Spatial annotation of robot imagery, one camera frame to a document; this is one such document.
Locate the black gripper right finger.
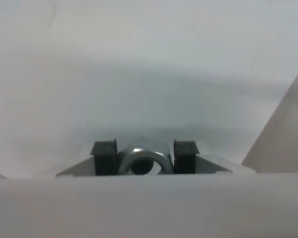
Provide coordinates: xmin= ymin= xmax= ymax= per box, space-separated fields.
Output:
xmin=173 ymin=139 xmax=233 ymax=175

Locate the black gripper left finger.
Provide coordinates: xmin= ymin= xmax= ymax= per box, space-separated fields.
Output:
xmin=56 ymin=139 xmax=118 ymax=178

